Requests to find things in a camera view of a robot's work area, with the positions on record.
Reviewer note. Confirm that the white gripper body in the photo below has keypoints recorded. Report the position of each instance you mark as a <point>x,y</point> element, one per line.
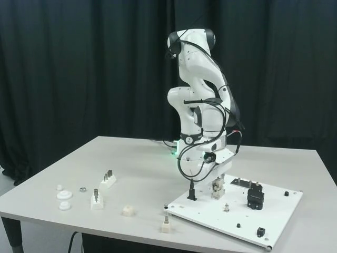
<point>223,163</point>

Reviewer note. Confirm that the beige waterproof plug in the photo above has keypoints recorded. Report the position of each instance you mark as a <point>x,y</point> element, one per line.
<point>218,185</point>

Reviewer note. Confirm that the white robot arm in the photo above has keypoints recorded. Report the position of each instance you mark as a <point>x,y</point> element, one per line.
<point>194,60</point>

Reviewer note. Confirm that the black USB plug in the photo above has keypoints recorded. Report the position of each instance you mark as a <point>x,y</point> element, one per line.
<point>192,185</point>

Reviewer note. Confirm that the metal BNC plug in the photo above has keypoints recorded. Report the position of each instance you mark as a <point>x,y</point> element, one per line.
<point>226,207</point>

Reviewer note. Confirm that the black D-SUB plug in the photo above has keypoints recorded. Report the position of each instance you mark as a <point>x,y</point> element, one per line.
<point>255,196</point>

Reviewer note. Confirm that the white task board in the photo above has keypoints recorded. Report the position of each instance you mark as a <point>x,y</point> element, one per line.
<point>237,226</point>

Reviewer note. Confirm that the grey Ethernet plug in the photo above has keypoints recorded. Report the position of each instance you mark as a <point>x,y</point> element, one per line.
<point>166,220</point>

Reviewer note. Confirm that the small white plug holder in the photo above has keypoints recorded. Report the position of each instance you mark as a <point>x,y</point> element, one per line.
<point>166,228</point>

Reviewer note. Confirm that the white cube holder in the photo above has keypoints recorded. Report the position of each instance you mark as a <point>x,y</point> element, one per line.
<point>129,210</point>

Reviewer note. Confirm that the large metal square peg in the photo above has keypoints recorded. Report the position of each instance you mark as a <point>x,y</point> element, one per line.
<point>110,174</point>

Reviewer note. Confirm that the white square peg holder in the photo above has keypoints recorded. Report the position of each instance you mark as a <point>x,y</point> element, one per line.
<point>108,184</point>

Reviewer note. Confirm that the large metal round peg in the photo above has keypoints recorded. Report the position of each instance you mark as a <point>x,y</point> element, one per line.
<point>96,191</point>

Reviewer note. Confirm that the white round peg holder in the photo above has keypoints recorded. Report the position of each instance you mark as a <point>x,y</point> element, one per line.
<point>97,205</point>

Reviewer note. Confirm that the round metal nut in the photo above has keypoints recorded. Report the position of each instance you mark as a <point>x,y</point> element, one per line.
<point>83,189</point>

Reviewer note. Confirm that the white large gear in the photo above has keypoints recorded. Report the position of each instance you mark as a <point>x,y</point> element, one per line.
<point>64,195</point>

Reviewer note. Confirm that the white medium gear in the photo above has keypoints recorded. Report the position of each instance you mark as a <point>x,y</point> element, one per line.
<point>65,205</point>

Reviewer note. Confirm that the white small gear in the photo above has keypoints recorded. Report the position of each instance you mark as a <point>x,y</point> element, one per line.
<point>60,187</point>

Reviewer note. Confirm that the black curtain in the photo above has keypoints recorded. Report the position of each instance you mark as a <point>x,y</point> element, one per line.
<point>79,66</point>

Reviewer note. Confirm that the black table leg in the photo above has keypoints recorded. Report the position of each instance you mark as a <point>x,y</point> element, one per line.
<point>10,234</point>

